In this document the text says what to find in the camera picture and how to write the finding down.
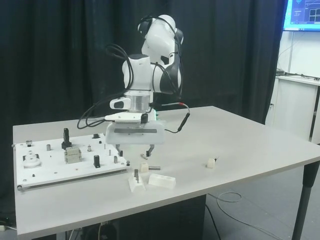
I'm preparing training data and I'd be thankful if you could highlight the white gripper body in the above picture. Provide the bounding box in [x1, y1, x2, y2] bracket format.
[104, 121, 166, 146]

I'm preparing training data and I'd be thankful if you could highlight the white peg holder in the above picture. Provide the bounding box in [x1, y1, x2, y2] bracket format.
[127, 172, 147, 193]

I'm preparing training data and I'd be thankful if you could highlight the white empty holder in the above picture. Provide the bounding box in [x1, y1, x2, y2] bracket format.
[148, 173, 177, 189]

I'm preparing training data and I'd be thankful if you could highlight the thin black rod red tag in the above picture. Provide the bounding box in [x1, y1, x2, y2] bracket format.
[163, 100, 192, 134]

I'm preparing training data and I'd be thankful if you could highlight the white task board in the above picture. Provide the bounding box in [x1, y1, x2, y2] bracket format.
[11, 133, 133, 193]

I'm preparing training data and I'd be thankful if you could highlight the white large gear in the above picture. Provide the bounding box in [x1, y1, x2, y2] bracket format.
[22, 155, 42, 169]

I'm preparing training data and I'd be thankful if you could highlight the black curtain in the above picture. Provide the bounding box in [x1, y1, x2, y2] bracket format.
[0, 0, 288, 151]

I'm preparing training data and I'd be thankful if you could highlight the white cabinet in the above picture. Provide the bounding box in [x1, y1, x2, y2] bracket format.
[264, 73, 320, 145]

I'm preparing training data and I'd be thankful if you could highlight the black table leg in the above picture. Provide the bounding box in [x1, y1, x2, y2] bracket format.
[292, 162, 315, 240]

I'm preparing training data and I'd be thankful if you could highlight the blue screen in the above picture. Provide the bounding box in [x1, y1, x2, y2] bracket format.
[283, 0, 320, 32]

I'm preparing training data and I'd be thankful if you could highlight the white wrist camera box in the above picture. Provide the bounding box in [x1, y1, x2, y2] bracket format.
[109, 97, 131, 110]

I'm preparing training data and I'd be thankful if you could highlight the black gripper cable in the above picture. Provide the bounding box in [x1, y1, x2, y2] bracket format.
[76, 98, 120, 130]

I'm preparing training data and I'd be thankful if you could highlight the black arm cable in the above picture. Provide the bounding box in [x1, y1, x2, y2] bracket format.
[105, 44, 133, 91]

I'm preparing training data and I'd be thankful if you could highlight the grey floor cable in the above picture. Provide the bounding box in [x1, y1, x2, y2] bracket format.
[216, 191, 320, 240]

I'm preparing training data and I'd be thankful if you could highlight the black floor cable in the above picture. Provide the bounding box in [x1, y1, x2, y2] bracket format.
[205, 203, 227, 240]

